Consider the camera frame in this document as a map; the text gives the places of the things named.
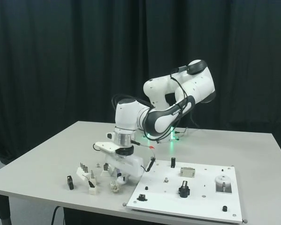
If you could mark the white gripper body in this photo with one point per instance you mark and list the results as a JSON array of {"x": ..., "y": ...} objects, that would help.
[{"x": 131, "y": 166}]

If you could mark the white medium gear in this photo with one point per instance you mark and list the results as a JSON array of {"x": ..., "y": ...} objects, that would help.
[{"x": 120, "y": 181}]

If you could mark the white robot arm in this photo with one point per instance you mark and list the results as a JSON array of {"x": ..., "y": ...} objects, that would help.
[{"x": 201, "y": 84}]

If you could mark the white large gear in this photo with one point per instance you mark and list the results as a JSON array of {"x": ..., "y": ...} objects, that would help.
[{"x": 222, "y": 180}]

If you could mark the white peg holder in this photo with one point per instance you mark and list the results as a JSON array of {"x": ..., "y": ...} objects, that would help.
[
  {"x": 82, "y": 174},
  {"x": 105, "y": 173},
  {"x": 93, "y": 181}
]

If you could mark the beige metal connector plug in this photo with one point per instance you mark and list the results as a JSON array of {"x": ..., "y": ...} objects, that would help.
[{"x": 114, "y": 187}]

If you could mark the white task board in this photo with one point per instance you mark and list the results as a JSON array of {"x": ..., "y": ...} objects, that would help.
[{"x": 159, "y": 187}]

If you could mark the black Ethernet plug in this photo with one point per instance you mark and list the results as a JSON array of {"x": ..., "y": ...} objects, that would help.
[{"x": 91, "y": 184}]

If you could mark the white plug holder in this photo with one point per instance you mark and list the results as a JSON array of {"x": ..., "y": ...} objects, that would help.
[{"x": 93, "y": 191}]

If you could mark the black rectangular plug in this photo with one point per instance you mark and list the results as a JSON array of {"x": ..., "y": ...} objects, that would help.
[{"x": 70, "y": 182}]

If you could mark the black curtain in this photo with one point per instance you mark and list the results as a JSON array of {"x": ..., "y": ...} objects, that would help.
[{"x": 61, "y": 58}]

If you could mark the black table leg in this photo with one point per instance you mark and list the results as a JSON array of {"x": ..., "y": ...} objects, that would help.
[{"x": 1, "y": 208}]

